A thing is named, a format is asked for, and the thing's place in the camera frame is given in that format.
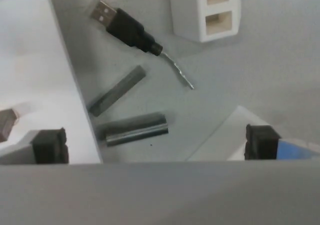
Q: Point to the black USB plug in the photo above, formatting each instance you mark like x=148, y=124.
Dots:
x=130, y=27

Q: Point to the long white peg holder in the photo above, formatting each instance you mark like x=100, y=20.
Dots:
x=187, y=15

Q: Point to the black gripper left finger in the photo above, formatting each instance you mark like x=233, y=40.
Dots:
x=50, y=146

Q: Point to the white flat block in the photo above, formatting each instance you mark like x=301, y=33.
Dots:
x=225, y=137

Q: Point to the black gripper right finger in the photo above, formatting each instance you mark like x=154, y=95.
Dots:
x=261, y=145

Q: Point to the metal round peg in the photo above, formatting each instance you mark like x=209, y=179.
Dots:
x=135, y=135

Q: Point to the metal square peg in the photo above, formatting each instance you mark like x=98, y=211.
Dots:
x=117, y=90

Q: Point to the white task board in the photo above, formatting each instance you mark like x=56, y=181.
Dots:
x=27, y=60

